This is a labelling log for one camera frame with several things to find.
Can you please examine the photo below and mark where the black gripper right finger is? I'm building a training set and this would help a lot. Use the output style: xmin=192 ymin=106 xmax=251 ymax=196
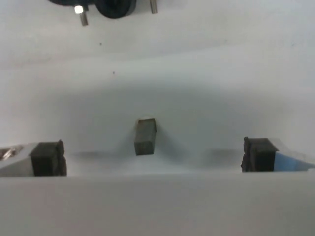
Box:
xmin=241 ymin=136 xmax=315 ymax=173

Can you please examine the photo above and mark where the white task board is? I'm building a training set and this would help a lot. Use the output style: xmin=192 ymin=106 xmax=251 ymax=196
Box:
xmin=0 ymin=0 xmax=315 ymax=178

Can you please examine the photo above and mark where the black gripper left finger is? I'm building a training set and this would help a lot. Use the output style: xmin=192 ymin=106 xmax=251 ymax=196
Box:
xmin=0 ymin=139 xmax=67 ymax=177

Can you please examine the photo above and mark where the metal square peg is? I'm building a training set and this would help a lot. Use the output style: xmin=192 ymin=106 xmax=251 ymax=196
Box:
xmin=134 ymin=118 xmax=158 ymax=156

